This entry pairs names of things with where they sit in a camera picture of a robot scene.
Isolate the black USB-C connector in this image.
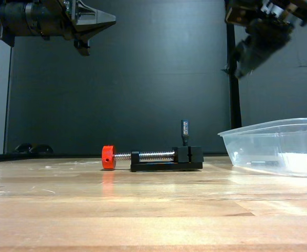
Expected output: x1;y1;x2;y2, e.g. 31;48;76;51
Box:
249;160;280;166

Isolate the clear plastic container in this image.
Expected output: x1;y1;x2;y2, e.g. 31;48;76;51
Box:
217;117;307;179

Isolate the black vise with orange knob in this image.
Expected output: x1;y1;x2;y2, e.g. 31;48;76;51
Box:
101;145;205;173

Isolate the small white block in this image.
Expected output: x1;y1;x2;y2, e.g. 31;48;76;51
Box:
280;152;307;173

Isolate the black metal frame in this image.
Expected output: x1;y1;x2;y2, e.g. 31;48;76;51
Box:
0;25;242;164

